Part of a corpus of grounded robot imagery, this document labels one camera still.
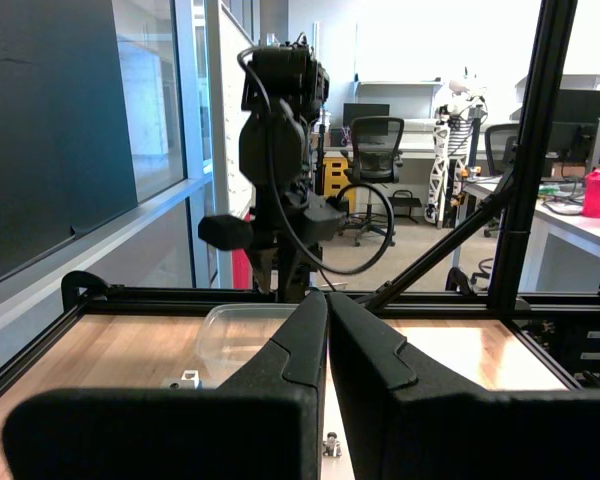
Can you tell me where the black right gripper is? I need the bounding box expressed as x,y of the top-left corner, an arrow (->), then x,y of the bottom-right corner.
198,194 -> 349,300

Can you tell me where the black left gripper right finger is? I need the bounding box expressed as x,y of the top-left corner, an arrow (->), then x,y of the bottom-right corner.
328,291 -> 600,480

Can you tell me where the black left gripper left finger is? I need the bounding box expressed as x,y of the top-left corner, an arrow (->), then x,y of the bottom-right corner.
2,289 -> 329,480

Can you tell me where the red canister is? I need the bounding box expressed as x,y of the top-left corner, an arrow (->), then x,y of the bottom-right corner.
231,214 -> 255,291

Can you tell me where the small blue white socket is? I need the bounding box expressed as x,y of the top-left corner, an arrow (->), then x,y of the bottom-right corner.
161,368 -> 217,391

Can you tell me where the clear plastic tub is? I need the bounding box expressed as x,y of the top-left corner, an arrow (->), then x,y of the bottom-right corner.
196,302 -> 302,390

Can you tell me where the yellow drawer cabinet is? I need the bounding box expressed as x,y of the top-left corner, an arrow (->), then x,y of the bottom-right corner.
323,156 -> 364,214

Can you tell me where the blue clamp holder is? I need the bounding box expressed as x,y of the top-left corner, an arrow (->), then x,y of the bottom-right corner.
321,431 -> 343,458

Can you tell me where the black electronics box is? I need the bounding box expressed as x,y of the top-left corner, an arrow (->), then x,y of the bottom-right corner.
517,304 -> 600,392

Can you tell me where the black footrest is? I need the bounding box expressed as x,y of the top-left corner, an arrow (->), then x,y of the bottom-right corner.
391,189 -> 424,224

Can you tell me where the black mesh office chair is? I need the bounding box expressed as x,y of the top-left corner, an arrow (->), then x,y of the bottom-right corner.
482,123 -> 522,239
340,115 -> 407,248

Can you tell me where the black computer monitor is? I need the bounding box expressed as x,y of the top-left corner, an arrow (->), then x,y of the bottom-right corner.
342,102 -> 392,129
544,88 -> 600,169

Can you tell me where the white desk shelf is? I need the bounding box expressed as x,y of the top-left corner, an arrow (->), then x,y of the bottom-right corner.
352,78 -> 445,122

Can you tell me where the white desk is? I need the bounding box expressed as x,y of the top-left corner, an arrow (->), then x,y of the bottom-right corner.
460,177 -> 600,292

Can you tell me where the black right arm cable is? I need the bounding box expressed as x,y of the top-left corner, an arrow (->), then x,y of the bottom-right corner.
237,47 -> 397,277

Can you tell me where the black table frame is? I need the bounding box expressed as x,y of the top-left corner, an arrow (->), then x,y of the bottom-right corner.
0,0 -> 600,416

